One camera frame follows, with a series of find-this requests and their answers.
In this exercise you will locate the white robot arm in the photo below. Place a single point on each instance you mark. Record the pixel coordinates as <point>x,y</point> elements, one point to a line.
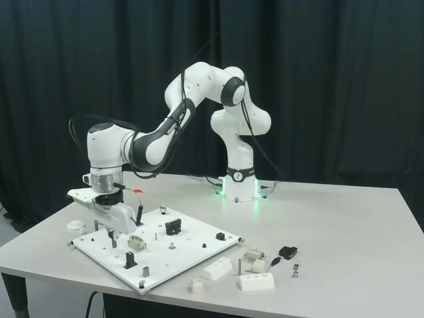
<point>198,83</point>

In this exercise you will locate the metal BNC plug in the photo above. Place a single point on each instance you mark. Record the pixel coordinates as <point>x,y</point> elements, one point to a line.
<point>162,209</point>

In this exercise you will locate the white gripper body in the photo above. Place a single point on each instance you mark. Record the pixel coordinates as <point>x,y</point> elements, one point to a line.
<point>119,217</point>

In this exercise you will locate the black USB plug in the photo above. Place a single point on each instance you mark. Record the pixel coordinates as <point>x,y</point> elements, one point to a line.
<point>274,261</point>

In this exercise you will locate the metal square peg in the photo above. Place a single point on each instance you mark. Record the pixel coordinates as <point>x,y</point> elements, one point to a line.
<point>146,271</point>
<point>238,267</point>

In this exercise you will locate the dark table leg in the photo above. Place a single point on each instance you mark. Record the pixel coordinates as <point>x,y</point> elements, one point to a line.
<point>13,298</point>

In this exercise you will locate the white task board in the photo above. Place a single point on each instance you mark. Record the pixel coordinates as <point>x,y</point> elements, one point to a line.
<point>185,258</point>

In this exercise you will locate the black D-SUB plug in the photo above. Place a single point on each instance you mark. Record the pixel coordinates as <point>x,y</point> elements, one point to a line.
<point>288,252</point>

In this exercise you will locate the small white holder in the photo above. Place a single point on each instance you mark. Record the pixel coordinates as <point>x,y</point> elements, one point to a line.
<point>260,265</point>
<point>197,285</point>

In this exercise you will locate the white peg holder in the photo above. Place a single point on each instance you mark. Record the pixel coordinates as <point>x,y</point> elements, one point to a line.
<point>256,283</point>
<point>217,265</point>

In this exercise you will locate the grey Ethernet plug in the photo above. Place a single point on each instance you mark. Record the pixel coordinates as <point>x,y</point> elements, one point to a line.
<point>295,270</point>

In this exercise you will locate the flat white mounting plate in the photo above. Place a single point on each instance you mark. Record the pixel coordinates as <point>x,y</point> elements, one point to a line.
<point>81,194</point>

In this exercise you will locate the black rod with red tag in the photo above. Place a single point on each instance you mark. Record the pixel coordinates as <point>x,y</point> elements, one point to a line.
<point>139,215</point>

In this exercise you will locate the grey waterproof plug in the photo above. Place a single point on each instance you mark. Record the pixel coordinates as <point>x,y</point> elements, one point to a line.
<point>251,255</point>

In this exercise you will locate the white large gear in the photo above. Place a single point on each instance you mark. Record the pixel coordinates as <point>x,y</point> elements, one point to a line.
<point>80,224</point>

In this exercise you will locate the black curtain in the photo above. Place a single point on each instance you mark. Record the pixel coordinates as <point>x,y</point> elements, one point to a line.
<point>331,83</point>

